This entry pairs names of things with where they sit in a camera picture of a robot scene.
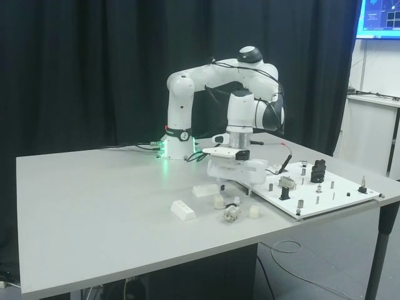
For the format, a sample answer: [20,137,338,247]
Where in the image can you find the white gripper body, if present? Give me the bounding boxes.
[205,157,269,186]

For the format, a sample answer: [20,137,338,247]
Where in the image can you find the black D-SUB plug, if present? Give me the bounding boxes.
[311,159,327,184]

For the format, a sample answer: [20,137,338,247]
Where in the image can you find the white holder with holes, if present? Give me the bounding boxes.
[192,184,218,198]
[170,199,198,222]

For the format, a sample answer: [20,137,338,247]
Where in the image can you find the white task board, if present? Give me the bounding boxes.
[249,161,383,222]

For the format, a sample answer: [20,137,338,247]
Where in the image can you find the white cabinet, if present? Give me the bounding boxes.
[339,92,400,181]

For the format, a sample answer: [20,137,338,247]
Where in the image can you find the dark table leg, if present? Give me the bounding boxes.
[364,199,395,300]

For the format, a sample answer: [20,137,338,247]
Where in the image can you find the black curtain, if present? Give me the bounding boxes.
[0,0,360,284]

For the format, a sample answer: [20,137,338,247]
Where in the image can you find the blue screen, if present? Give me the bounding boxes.
[356,0,400,41]

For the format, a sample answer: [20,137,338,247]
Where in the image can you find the beige plug with black cable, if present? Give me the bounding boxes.
[221,202,242,224]

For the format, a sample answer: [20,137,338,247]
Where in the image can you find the thin black rod on wire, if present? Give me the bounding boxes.
[249,140,294,173]

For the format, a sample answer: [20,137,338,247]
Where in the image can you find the thin floor cable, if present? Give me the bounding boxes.
[270,239,317,276]

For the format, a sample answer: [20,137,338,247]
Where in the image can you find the black table cable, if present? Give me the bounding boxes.
[107,141,164,151]

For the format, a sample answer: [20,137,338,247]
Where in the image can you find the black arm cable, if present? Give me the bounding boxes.
[204,57,287,132]

